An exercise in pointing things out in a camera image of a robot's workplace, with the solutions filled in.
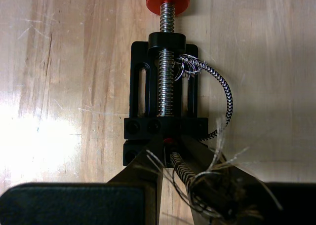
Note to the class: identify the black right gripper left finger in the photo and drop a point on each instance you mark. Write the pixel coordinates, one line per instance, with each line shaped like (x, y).
(74, 205)

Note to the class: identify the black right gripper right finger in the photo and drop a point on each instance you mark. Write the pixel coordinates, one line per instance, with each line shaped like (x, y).
(291, 205)

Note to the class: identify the black vise with red knob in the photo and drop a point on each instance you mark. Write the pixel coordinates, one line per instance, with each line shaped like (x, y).
(138, 128)

